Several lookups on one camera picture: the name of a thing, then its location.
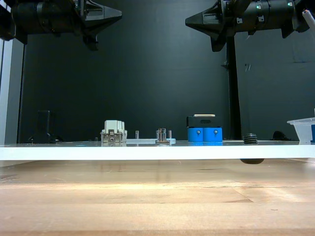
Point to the silver d-sub connector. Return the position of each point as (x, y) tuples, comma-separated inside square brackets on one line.
[(204, 115)]

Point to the grey metal upright frame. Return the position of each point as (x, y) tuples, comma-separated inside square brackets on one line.
[(6, 98)]

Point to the black frame post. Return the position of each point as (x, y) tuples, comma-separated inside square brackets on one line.
[(233, 98)]

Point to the blue connector holder block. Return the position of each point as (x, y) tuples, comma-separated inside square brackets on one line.
[(195, 135), (212, 135)]

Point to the black corner clamp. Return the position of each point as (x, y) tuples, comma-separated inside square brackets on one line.
[(278, 136)]

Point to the clear plastic tub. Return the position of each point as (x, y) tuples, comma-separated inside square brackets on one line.
[(304, 130)]

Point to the grey connector housing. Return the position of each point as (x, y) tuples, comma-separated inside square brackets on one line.
[(113, 132)]

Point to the white board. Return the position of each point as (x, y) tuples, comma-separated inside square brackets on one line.
[(147, 152)]

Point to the blue part in tub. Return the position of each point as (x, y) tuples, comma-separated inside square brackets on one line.
[(313, 132)]

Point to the black connector box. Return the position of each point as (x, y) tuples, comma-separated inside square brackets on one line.
[(194, 122)]

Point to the small metal pin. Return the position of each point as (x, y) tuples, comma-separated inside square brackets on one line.
[(137, 134), (170, 134)]

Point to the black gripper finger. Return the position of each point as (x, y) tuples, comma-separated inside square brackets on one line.
[(110, 13), (209, 16), (92, 29), (217, 34)]

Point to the black rubber board foot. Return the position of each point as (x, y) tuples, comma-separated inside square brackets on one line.
[(252, 161)]

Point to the black upright bracket clamp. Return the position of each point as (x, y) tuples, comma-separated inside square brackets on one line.
[(44, 123)]

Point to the light blue bar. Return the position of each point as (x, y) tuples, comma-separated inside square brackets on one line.
[(142, 141)]

